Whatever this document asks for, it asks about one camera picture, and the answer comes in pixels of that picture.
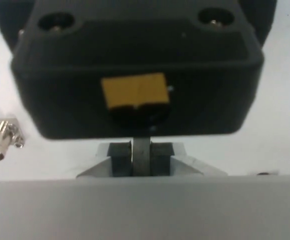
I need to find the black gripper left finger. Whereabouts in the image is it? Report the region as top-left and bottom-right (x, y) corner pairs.
(76, 141), (133, 178)

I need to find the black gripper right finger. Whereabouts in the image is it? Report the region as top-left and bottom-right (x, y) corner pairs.
(149, 141), (228, 177)

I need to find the metal square peg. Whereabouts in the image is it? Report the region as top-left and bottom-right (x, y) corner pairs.
(131, 136), (151, 177)

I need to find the black D-SUB plug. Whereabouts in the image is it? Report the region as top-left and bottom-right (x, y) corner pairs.
(0, 0), (277, 141)

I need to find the white task board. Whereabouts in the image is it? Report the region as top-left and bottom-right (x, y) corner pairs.
(0, 0), (290, 181)

